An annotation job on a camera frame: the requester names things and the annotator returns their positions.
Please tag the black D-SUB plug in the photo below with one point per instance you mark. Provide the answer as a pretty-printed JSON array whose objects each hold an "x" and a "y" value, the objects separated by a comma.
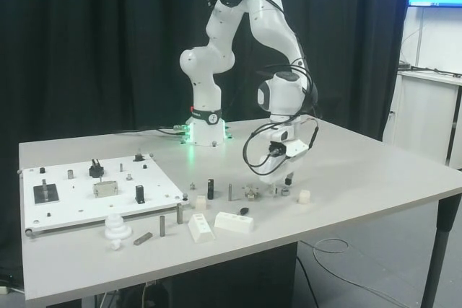
[{"x": 210, "y": 189}]

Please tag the small white holder cube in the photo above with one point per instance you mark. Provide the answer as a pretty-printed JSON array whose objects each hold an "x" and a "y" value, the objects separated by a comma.
[
  {"x": 201, "y": 202},
  {"x": 304, "y": 197}
]

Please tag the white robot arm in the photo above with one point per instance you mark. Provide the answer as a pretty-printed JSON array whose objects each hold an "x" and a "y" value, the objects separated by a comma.
[{"x": 216, "y": 34}]

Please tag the white peg holder block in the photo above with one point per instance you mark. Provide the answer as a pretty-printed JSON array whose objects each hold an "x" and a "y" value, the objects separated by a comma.
[
  {"x": 201, "y": 228},
  {"x": 234, "y": 222}
]

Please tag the small white plastic knob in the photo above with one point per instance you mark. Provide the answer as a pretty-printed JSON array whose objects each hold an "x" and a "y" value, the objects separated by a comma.
[{"x": 116, "y": 246}]

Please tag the black table leg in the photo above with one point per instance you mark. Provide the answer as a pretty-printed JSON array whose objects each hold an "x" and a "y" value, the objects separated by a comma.
[{"x": 442, "y": 250}]

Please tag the metal BNC plug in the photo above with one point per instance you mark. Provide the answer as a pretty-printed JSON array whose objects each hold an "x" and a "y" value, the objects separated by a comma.
[{"x": 285, "y": 192}]

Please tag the white task board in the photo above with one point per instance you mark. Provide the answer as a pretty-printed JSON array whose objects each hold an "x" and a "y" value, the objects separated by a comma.
[{"x": 72, "y": 207}]

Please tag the white medium gear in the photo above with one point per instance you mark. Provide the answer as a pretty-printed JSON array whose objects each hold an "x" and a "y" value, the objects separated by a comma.
[{"x": 115, "y": 226}]

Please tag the metal square peg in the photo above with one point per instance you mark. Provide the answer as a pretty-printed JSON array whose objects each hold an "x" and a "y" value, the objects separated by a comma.
[
  {"x": 178, "y": 213},
  {"x": 141, "y": 238}
]

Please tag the thin metal round peg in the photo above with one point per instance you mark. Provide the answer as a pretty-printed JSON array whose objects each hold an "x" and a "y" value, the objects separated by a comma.
[{"x": 229, "y": 192}]

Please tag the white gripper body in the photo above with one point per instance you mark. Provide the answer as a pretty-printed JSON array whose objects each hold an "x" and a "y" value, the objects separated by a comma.
[{"x": 276, "y": 167}]

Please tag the thick metal round peg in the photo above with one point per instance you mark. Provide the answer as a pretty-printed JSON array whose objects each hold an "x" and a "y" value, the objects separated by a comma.
[{"x": 162, "y": 226}]

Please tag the small metal bolt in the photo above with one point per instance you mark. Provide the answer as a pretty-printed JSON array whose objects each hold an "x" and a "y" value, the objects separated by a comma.
[{"x": 193, "y": 186}]

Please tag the white cabinet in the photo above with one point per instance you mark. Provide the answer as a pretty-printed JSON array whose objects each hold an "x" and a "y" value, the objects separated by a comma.
[{"x": 422, "y": 117}]

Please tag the short metal round peg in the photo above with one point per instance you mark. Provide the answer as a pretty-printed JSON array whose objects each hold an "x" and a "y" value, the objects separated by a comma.
[{"x": 69, "y": 174}]

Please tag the black curtain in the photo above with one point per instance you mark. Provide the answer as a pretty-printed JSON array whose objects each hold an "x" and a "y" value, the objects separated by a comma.
[{"x": 72, "y": 34}]

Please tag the white large gear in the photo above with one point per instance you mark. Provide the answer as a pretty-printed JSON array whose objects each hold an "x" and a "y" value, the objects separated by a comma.
[{"x": 119, "y": 237}]

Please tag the white small gear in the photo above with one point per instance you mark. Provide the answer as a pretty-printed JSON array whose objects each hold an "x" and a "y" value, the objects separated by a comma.
[{"x": 113, "y": 218}]

